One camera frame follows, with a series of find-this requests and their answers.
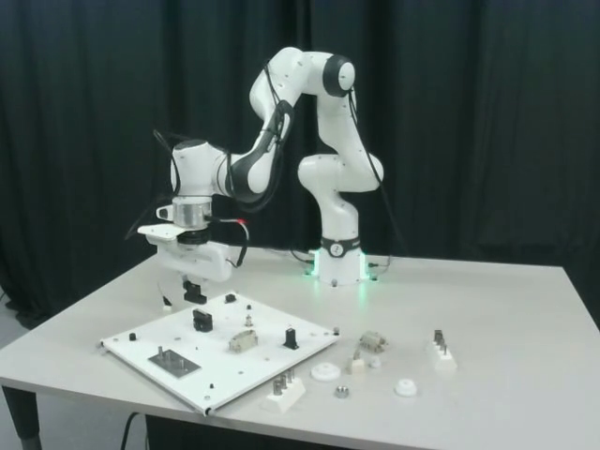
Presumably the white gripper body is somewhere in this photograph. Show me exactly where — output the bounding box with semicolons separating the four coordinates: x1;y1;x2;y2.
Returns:
156;241;234;283

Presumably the black wrist band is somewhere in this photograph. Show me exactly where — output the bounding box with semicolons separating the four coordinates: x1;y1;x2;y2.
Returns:
176;229;211;246

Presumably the flat white mounting plate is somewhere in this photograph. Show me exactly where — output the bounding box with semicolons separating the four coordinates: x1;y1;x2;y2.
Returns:
137;223;187;245

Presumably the white task board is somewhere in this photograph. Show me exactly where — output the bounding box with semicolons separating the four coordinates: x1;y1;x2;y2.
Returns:
96;290;341;417

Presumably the white round peg holder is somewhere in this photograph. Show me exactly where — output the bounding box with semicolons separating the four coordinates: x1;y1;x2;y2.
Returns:
264;379;308;416

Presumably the white large gear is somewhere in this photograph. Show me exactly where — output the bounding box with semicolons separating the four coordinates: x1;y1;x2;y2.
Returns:
310;363;341;383

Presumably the black box under table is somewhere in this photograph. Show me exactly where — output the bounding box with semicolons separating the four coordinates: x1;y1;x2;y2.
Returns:
144;414;292;450

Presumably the black curtain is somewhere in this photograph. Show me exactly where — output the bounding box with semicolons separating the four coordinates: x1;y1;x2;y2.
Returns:
0;0;600;324

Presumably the grey waterproof plug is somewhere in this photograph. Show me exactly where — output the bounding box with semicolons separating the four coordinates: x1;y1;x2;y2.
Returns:
360;330;388;351

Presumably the black table leg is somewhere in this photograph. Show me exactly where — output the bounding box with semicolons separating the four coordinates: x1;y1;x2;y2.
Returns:
2;386;41;450

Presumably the white square peg holder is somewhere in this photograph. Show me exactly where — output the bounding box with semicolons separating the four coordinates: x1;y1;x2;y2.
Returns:
424;340;458;372

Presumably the silver wrist ring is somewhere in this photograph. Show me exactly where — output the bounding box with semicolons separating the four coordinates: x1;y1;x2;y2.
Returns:
172;199;212;232

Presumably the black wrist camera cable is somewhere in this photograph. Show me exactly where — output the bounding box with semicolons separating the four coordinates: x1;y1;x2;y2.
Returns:
122;129;184;241

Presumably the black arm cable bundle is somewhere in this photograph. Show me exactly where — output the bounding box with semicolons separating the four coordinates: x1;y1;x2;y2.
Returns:
219;60;402;271

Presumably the black cable under table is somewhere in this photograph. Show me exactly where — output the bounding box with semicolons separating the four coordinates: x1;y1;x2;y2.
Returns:
122;412;143;450

